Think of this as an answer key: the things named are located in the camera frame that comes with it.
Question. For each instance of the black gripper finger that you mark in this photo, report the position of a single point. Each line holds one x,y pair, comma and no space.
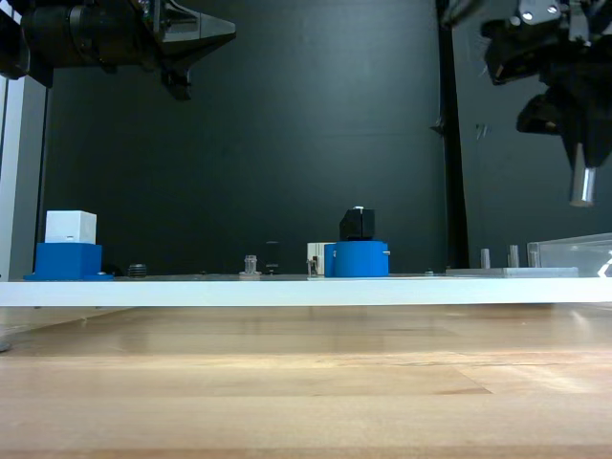
210,24
600,129
191,50
569,124

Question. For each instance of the large silver metal cylinder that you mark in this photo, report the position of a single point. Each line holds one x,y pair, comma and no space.
583,186

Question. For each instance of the clear plastic tub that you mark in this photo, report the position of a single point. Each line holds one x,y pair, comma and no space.
574,253

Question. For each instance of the medium silver metal peg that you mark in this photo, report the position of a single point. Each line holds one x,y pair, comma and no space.
513,255

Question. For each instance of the thin silver metal peg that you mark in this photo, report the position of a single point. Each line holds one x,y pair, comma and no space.
484,259

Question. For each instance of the white cube plug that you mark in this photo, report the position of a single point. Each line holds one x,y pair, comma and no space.
69,227

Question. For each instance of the small black connector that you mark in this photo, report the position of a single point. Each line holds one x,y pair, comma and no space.
272,255

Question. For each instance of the black knurled screw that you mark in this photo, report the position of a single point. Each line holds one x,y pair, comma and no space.
137,270

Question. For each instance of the black block plug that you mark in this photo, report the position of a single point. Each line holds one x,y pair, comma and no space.
356,224

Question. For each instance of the blue square socket base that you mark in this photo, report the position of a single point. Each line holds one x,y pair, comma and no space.
67,260

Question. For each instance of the beige rectangular connector housing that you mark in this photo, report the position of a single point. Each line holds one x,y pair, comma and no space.
315,255

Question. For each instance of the white assembly board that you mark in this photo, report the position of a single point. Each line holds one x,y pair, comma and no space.
239,291

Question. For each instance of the blue round holder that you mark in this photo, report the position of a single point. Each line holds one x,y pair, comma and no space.
361,259

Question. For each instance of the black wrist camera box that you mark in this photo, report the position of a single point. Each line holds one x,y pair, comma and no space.
514,48

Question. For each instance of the black metal frame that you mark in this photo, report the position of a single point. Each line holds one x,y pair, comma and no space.
454,191

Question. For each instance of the grey aluminium room frame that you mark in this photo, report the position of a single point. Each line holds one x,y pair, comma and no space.
19,191

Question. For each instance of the small metal pin bracket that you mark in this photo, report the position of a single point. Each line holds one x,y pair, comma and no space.
312,268

